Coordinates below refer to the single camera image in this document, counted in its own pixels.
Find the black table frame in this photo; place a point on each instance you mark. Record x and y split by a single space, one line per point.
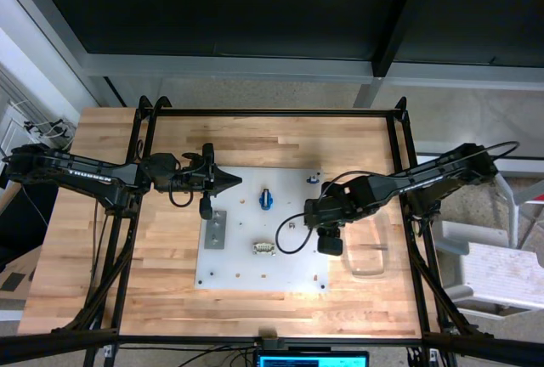
272 112

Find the beige HAN10-E connector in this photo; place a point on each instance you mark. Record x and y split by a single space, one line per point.
263 249

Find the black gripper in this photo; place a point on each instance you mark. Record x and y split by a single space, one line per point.
207 154
329 246

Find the clear plastic tub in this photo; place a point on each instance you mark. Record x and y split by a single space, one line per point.
367 256

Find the blue socket with white plug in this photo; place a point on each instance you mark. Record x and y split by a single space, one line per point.
311 180

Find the black pillar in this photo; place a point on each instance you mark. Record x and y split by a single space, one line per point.
395 23

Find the white step stool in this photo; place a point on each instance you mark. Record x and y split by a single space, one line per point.
497 273

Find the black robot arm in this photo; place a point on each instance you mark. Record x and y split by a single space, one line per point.
382 188
85 173

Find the brown cardboard box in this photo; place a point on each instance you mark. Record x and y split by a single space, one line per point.
21 273

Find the blue lit screen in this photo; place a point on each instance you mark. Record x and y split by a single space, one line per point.
310 360

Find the blue round connector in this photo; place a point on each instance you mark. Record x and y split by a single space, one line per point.
260 203

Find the grey camera bracket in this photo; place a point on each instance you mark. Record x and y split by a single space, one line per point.
268 334

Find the grey metal plate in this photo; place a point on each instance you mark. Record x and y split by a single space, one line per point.
221 233

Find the white board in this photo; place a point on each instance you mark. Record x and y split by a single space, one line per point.
255 269

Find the grey window ledge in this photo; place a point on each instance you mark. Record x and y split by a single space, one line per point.
234 67

